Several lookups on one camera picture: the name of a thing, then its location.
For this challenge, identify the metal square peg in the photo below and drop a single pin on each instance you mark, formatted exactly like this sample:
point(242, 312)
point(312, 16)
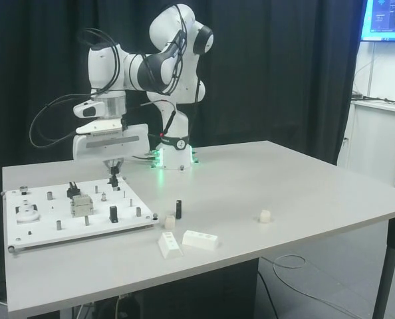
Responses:
point(59, 225)
point(86, 221)

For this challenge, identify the blue screen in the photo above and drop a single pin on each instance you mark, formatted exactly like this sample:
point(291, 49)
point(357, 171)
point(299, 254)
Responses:
point(388, 20)

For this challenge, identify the white sloped two-hole holder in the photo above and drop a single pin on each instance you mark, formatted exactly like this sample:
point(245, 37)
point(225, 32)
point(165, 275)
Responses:
point(169, 245)

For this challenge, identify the small white cube holder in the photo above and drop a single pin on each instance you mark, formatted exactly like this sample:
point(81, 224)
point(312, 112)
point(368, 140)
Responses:
point(264, 216)
point(169, 221)

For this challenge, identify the white task board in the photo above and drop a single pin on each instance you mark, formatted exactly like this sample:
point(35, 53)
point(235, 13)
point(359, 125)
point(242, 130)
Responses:
point(84, 229)

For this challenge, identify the white cabinet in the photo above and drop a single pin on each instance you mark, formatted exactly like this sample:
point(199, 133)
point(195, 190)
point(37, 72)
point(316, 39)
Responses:
point(373, 143)

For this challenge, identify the white medium gear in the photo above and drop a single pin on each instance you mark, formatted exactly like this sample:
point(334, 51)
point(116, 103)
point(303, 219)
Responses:
point(27, 208)

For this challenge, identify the black upright plug holder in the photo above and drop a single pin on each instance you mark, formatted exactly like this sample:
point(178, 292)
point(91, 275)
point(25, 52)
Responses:
point(178, 209)

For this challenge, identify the black table leg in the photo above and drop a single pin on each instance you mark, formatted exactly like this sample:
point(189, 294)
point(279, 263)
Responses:
point(392, 252)

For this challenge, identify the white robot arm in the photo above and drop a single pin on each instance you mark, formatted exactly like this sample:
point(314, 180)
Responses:
point(164, 106)

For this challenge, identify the black Ethernet plug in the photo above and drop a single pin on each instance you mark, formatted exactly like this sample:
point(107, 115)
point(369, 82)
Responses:
point(72, 191)

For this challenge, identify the white large gear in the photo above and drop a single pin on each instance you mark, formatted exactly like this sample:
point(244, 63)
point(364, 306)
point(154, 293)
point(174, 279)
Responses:
point(28, 217)

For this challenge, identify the metal BNC plug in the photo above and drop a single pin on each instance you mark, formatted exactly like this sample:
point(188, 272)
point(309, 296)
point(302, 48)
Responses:
point(24, 190)

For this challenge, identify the white long three-hole holder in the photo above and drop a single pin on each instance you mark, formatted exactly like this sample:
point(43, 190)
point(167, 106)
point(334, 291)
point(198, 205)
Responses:
point(201, 238)

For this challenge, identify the black USB plug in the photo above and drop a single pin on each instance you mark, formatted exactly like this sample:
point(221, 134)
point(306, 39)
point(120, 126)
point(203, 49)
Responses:
point(113, 181)

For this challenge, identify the black curtain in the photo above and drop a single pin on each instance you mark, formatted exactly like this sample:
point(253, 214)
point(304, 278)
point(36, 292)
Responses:
point(34, 50)

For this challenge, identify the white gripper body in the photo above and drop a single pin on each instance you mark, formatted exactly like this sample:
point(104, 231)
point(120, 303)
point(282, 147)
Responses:
point(111, 151)

